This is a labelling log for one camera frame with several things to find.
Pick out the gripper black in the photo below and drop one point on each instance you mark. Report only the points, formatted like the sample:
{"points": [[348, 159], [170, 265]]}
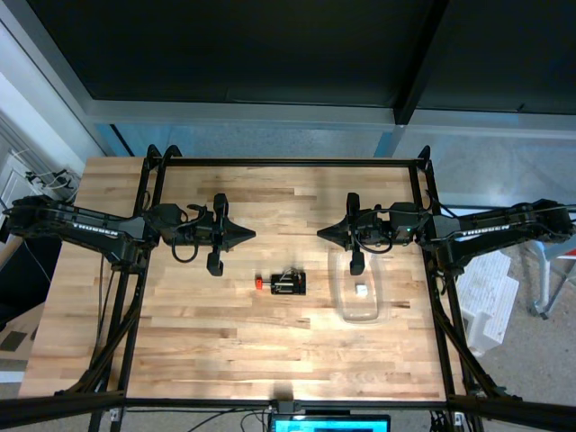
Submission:
{"points": [[219, 234], [354, 233]]}

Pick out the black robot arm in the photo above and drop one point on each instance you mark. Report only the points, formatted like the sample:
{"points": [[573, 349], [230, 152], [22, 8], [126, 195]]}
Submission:
{"points": [[481, 231], [94, 227]]}

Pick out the white foam block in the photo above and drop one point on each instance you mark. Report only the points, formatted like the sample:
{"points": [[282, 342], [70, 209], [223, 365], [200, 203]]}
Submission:
{"points": [[361, 290]]}

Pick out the black vise with red knob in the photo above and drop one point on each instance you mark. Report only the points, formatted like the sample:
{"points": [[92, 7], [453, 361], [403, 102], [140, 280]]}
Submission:
{"points": [[276, 290]]}

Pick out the clear plastic tub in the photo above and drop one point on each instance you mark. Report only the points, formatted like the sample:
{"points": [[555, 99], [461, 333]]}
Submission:
{"points": [[360, 315]]}

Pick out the white foam packing piece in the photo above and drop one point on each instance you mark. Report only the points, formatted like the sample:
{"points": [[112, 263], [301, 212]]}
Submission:
{"points": [[486, 306]]}

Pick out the laptop with blue screen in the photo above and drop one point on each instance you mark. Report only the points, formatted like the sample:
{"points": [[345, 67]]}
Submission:
{"points": [[328, 425]]}

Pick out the black bulky case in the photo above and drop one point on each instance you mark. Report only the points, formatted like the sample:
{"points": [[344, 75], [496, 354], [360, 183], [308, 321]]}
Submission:
{"points": [[22, 279]]}

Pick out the brown cardboard box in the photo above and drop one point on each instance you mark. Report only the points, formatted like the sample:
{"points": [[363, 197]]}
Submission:
{"points": [[27, 315]]}

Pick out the red and white object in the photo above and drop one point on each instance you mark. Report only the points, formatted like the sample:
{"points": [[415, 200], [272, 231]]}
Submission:
{"points": [[569, 252]]}

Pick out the black flat pad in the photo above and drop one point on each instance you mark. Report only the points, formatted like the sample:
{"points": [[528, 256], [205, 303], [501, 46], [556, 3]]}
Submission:
{"points": [[11, 341]]}

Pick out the black aluminium frame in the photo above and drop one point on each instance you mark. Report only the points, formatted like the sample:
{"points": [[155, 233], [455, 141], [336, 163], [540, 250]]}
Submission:
{"points": [[288, 162]]}

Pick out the black vertical post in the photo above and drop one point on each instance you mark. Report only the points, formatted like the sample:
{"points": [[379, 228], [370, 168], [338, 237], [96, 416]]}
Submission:
{"points": [[418, 81]]}

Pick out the small black camera mount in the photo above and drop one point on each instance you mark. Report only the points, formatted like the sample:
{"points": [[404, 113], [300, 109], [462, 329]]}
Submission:
{"points": [[285, 406]]}

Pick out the grey metal chair frame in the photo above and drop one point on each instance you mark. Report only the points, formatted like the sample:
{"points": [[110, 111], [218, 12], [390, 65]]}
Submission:
{"points": [[544, 279]]}

